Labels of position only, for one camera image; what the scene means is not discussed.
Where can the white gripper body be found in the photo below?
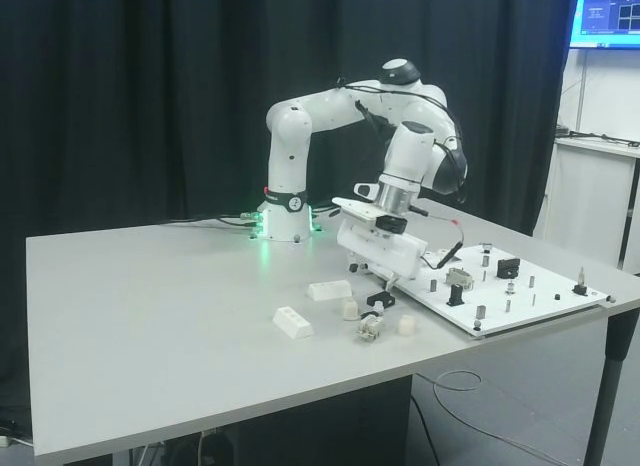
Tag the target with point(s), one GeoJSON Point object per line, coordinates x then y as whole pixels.
{"type": "Point", "coordinates": [385, 253]}

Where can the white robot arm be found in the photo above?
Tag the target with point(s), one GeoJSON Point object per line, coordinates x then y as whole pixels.
{"type": "Point", "coordinates": [287, 151]}

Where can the small black block plug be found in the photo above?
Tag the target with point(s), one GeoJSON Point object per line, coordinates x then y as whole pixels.
{"type": "Point", "coordinates": [381, 300]}

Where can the white holder with holes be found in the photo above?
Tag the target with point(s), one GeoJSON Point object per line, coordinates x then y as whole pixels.
{"type": "Point", "coordinates": [330, 290]}
{"type": "Point", "coordinates": [292, 322]}

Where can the small white round holder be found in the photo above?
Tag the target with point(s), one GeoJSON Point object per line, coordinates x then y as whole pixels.
{"type": "Point", "coordinates": [349, 309]}

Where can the grey multi-pin waterproof plug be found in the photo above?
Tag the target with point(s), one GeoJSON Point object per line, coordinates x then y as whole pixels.
{"type": "Point", "coordinates": [370, 328]}

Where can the large metal square peg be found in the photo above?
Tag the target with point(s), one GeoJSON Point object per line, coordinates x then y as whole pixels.
{"type": "Point", "coordinates": [481, 311]}

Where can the black D-SUB plug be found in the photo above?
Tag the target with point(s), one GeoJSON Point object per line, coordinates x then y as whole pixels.
{"type": "Point", "coordinates": [507, 269]}

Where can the metal BNC plug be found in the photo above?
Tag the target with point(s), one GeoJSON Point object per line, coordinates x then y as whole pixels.
{"type": "Point", "coordinates": [511, 287]}

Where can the white task board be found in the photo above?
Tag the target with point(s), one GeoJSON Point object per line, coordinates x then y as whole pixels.
{"type": "Point", "coordinates": [550, 316]}

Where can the white cabinet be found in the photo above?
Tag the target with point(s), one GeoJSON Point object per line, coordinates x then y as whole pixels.
{"type": "Point", "coordinates": [590, 196]}

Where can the dark table leg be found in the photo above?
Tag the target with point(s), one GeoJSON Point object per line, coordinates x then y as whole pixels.
{"type": "Point", "coordinates": [612, 386]}

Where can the black curtain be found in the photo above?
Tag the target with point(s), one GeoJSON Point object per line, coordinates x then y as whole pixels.
{"type": "Point", "coordinates": [150, 86]}

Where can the blue screen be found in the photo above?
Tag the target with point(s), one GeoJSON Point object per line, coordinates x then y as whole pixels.
{"type": "Point", "coordinates": [607, 16]}

